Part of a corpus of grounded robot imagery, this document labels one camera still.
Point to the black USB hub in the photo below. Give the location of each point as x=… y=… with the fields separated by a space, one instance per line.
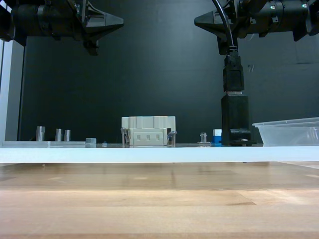
x=235 y=117

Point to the tiny clear stud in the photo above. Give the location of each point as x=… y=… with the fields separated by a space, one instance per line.
x=105 y=144

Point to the small clear standoff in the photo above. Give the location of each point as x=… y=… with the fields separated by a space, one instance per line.
x=204 y=139

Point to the aluminium enclosure frame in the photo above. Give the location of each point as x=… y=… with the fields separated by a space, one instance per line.
x=13 y=94

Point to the small blue white clamp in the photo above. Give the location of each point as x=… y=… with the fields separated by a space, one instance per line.
x=216 y=137

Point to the beige connector housing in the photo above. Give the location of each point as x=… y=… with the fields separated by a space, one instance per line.
x=148 y=132

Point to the aluminium base plate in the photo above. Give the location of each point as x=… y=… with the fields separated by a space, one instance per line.
x=37 y=144

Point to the clear plastic tub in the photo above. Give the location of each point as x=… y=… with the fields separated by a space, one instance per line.
x=291 y=133

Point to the white board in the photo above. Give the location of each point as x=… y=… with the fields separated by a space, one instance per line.
x=159 y=155

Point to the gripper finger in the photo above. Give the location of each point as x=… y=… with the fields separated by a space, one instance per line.
x=112 y=21
x=207 y=22

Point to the silver metal post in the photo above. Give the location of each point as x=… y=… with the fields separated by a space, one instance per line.
x=58 y=135
x=41 y=133
x=67 y=135

